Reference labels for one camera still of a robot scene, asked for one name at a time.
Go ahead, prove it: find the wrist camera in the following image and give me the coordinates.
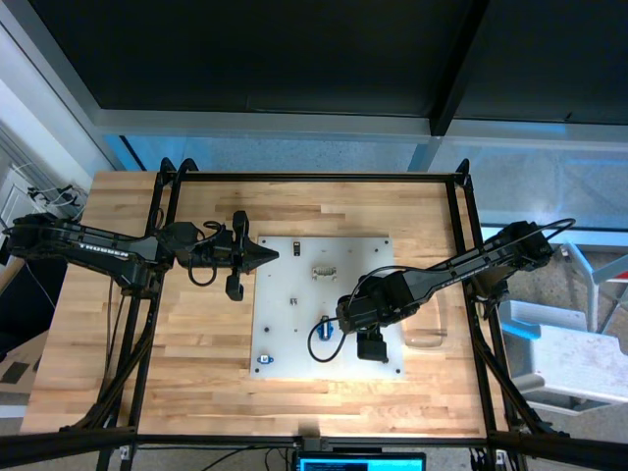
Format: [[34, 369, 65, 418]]
[[336, 292, 362, 336]]

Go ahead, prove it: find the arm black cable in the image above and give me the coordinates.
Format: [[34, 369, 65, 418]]
[[307, 266, 443, 364], [187, 219, 225, 288]]

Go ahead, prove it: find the white taskboard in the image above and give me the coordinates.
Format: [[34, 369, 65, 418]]
[[250, 235, 407, 379]]

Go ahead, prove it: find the black metal frame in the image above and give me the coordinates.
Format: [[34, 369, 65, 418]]
[[0, 157, 628, 471]]

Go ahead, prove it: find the black wall post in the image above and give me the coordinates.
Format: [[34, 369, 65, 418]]
[[429, 0, 492, 137]]

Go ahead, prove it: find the grey metal chair frame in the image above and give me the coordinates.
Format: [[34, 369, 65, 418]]
[[558, 242, 628, 340]]

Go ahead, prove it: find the white step stool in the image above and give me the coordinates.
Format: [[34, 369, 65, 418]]
[[497, 298, 628, 418]]

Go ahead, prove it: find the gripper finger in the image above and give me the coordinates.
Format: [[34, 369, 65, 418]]
[[244, 253, 280, 274], [244, 236, 280, 256]]

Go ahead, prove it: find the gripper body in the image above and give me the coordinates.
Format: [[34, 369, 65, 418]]
[[355, 313, 389, 362], [224, 210, 251, 301]]

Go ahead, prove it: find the clear plastic tub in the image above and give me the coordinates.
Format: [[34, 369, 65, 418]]
[[400, 282, 450, 349]]

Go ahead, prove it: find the blue connector mount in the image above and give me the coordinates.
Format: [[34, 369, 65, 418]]
[[314, 315, 336, 342]]

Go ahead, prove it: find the laptop screen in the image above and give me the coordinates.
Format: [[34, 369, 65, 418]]
[[291, 450, 427, 471]]

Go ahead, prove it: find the cardboard box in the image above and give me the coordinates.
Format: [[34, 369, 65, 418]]
[[0, 333, 50, 393]]

